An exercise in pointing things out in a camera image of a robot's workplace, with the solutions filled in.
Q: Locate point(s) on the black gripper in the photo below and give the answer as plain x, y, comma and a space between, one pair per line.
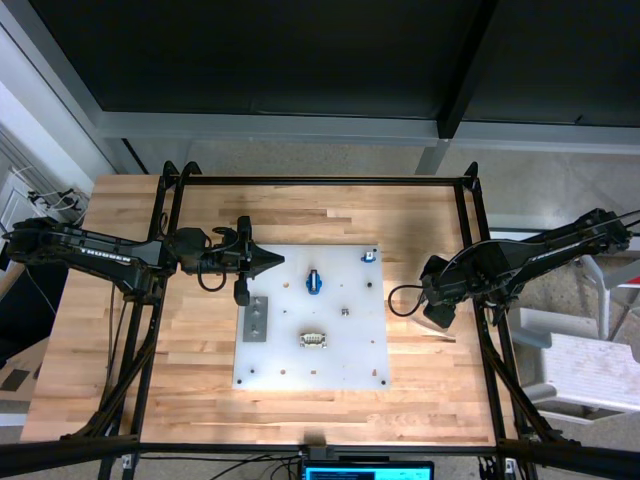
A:
243, 270
439, 290

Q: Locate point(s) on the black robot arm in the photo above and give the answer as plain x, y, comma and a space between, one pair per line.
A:
550, 252
100, 252

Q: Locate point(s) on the beige connector base housing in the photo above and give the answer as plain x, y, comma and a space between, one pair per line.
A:
313, 340

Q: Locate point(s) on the clear plastic tub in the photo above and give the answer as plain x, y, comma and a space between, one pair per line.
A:
425, 334

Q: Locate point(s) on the blue clamp holder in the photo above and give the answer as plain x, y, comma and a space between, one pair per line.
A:
307, 287

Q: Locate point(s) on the silver bar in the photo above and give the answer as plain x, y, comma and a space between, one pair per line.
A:
314, 280

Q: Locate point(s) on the grey metal plate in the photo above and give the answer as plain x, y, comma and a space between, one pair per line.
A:
250, 335

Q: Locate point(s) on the blue socket base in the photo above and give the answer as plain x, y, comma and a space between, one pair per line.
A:
363, 259

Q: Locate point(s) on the white board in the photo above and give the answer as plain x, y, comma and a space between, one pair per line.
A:
310, 365

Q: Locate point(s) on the white tube stand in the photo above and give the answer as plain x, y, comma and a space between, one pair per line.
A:
602, 310

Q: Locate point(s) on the blue-edged screen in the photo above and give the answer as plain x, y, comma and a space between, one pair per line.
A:
365, 472

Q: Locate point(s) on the brown cardboard box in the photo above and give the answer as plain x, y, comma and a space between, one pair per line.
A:
27, 360

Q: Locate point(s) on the black table frame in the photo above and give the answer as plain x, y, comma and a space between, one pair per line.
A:
320, 180

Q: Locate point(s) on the grey partition frame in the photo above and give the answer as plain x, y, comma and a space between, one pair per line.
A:
250, 125

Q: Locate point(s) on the grey low camera box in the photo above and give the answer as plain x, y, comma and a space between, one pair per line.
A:
319, 447

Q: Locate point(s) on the black wall post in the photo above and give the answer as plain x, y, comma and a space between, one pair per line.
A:
465, 75

